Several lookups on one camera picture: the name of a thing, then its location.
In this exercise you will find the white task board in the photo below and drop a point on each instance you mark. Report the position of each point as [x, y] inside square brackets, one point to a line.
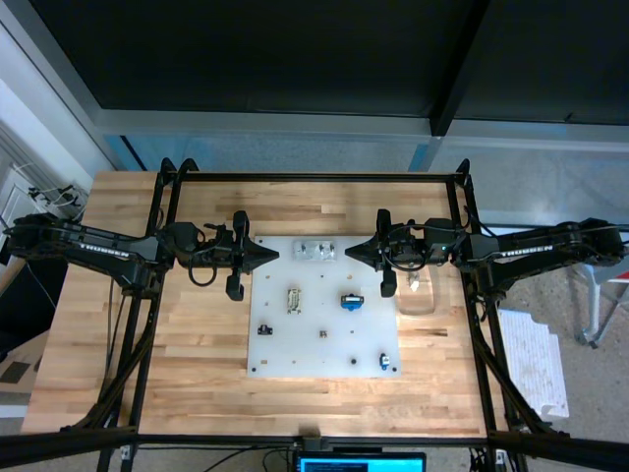
[304, 346]

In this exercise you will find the small black socket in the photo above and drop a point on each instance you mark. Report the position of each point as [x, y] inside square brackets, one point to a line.
[266, 329]

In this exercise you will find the clear plastic tub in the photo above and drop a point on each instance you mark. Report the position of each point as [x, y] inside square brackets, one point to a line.
[422, 302]

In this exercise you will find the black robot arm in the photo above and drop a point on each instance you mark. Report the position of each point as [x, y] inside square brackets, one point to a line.
[103, 248]
[526, 253]

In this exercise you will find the black aluminium frame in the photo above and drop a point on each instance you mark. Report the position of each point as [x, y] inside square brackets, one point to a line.
[314, 176]

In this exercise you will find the screen with blue edge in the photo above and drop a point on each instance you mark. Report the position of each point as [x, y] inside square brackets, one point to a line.
[359, 464]

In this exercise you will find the white foam block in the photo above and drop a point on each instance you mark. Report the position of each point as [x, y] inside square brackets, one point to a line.
[533, 364]

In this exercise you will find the aluminium clamp block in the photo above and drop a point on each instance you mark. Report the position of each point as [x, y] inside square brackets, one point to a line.
[314, 251]

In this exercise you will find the small black camera box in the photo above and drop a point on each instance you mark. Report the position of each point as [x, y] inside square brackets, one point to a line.
[314, 442]

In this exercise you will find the blue D-sub connector mount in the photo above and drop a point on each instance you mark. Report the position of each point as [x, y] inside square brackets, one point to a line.
[351, 302]

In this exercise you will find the grey rectangular connector housing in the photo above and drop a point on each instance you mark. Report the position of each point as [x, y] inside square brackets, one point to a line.
[293, 301]

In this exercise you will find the cardboard box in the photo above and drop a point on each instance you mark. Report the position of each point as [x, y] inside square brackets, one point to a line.
[19, 354]

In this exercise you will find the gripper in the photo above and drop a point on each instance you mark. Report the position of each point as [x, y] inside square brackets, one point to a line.
[218, 251]
[403, 248]

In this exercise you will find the grey metal stand legs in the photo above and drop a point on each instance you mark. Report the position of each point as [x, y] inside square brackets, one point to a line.
[593, 305]

